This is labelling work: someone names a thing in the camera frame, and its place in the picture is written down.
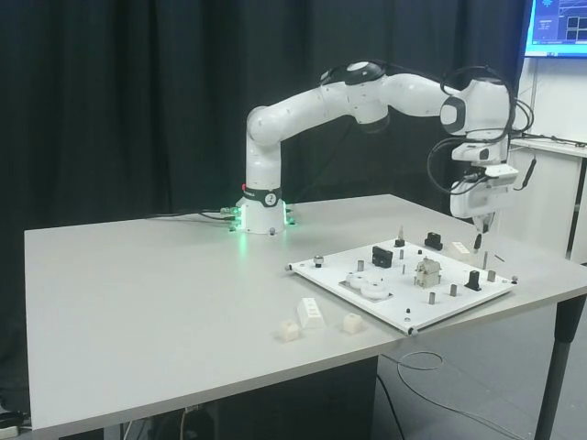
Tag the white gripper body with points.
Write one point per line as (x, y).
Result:
(472, 199)

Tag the black USB plug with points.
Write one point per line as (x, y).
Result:
(478, 242)

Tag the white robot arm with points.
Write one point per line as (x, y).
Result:
(293, 110)

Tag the white holder with holes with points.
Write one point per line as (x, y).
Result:
(459, 248)

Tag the black Ethernet plug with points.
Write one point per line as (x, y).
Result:
(433, 240)

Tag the metal square peg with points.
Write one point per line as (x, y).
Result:
(491, 277)

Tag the black upright plug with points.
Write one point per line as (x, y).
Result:
(473, 280)

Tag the white cabinet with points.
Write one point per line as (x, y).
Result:
(550, 201)

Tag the metal round peg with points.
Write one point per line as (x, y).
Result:
(453, 290)
(432, 298)
(360, 266)

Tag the metal clamp block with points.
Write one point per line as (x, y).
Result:
(427, 273)

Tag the white cone plug black base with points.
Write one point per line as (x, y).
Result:
(400, 237)

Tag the black D-SUB plug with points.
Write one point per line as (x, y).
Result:
(381, 256)

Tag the white task board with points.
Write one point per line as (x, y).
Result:
(403, 302)

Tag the white large gear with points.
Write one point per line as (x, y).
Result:
(373, 291)

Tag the white small gear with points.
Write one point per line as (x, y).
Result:
(352, 280)

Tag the small white cube holder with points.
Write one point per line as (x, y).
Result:
(353, 323)
(289, 331)

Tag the black table leg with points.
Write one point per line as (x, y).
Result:
(557, 366)

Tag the metal BNC plug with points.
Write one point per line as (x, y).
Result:
(317, 261)

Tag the white slanted holder with slots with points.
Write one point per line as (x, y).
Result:
(311, 314)

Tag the blue screen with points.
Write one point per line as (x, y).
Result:
(557, 27)

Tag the black curtain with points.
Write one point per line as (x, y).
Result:
(137, 101)

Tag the white power strip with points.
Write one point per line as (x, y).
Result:
(11, 424)

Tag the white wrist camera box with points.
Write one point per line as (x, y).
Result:
(502, 174)

